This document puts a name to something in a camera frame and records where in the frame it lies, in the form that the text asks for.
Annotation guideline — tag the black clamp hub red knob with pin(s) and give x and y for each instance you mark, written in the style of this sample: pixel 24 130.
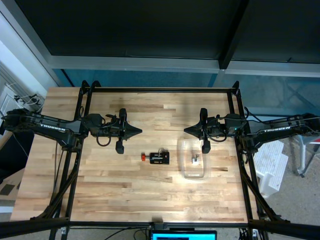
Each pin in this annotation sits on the black clamp hub red knob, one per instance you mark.
pixel 160 158

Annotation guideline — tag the blue laptop screen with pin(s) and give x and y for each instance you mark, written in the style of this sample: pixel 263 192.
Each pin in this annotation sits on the blue laptop screen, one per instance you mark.
pixel 182 236

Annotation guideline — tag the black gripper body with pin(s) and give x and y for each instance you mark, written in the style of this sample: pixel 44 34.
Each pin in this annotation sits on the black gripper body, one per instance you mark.
pixel 121 130
pixel 205 130

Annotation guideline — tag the black metal frame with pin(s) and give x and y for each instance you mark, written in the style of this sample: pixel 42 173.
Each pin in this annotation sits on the black metal frame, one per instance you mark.
pixel 37 223

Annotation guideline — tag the clear plastic tub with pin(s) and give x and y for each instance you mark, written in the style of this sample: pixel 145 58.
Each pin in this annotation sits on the clear plastic tub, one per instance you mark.
pixel 195 175

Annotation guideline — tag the white foam block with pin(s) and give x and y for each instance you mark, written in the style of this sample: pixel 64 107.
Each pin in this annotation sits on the white foam block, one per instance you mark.
pixel 270 162

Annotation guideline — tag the black table-edge camera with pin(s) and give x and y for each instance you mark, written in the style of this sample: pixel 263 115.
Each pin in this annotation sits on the black table-edge camera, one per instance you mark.
pixel 160 225

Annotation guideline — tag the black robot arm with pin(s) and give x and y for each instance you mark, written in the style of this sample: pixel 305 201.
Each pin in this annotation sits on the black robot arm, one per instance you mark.
pixel 50 127
pixel 275 130

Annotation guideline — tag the brown cardboard box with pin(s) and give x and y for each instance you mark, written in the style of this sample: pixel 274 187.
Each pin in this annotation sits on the brown cardboard box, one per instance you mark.
pixel 10 180

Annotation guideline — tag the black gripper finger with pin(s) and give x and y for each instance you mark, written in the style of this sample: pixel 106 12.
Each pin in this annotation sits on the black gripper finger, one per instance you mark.
pixel 195 128
pixel 195 133
pixel 130 128
pixel 130 133

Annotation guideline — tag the metal chair frame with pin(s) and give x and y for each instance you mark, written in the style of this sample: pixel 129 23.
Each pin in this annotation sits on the metal chair frame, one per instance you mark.
pixel 302 155

